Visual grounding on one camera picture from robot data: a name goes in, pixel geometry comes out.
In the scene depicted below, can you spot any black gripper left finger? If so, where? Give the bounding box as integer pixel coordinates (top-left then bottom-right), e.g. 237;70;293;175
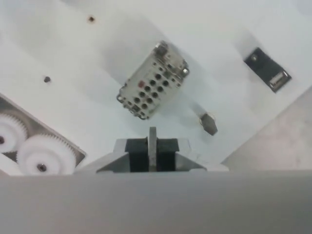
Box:
96;137;150;174

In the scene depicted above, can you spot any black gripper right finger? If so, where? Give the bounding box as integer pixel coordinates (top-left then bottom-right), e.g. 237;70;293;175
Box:
156;137;208;173

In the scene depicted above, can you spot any thin metal square peg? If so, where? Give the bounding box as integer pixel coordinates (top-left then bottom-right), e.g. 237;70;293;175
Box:
148;126;158;173

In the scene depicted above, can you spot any medium metal square peg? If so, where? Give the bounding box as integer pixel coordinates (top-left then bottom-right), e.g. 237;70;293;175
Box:
199;112;218;136

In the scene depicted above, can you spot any beige multi-pin connector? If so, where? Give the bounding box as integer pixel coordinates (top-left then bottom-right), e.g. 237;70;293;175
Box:
116;40;190;120

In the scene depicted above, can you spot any white large gear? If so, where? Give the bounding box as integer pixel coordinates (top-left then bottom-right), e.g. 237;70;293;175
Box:
17;135;76;176

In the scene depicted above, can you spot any white task board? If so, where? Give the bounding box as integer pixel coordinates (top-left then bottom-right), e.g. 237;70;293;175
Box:
0;0;312;176

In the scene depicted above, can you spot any white medium gear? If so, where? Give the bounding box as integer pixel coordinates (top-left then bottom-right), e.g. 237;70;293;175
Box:
0;114;28;154

